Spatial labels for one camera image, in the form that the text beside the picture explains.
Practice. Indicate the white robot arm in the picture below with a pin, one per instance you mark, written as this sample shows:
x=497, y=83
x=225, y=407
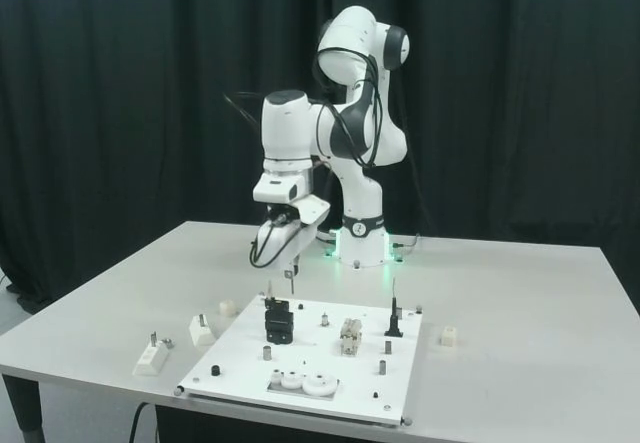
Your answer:
x=360, y=183

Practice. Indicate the dark grey table leg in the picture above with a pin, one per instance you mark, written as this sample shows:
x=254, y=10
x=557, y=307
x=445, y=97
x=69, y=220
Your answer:
x=22, y=408

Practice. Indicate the white small gear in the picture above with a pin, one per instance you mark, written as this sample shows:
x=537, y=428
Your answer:
x=275, y=377

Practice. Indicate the thick metal round peg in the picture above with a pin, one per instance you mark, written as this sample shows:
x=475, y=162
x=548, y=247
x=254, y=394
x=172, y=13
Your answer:
x=267, y=352

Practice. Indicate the white medium gear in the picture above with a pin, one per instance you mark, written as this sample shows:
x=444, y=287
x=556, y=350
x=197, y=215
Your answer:
x=291, y=381

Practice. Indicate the small white holder block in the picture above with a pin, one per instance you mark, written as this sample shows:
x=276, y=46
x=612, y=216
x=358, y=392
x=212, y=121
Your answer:
x=228, y=308
x=448, y=336

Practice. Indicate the thin metal square peg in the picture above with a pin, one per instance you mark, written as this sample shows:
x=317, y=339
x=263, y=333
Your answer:
x=289, y=283

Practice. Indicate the metal BNC plug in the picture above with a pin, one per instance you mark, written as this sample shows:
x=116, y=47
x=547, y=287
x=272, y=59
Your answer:
x=325, y=319

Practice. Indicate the black round cap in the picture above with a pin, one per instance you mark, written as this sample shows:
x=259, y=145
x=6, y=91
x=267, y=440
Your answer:
x=216, y=370

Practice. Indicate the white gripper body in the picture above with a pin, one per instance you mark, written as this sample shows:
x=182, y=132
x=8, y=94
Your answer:
x=282, y=243

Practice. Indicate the black D-SUB plug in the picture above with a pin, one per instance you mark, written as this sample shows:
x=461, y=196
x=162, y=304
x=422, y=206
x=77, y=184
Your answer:
x=278, y=328

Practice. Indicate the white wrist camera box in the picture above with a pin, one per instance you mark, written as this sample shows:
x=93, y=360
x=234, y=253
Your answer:
x=280, y=189

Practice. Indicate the white peg holder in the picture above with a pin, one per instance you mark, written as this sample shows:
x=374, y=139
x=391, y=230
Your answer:
x=150, y=360
x=201, y=334

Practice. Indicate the black curtain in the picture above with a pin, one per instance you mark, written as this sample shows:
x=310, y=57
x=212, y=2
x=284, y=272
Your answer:
x=100, y=88

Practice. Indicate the flat white mounting plate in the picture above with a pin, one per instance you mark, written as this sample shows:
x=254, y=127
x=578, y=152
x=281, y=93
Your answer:
x=312, y=208

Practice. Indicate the beige rectangular connector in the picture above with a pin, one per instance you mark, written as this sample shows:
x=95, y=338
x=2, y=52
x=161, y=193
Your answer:
x=351, y=338

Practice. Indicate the white task board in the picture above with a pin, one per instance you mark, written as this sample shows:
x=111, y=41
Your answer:
x=240, y=358

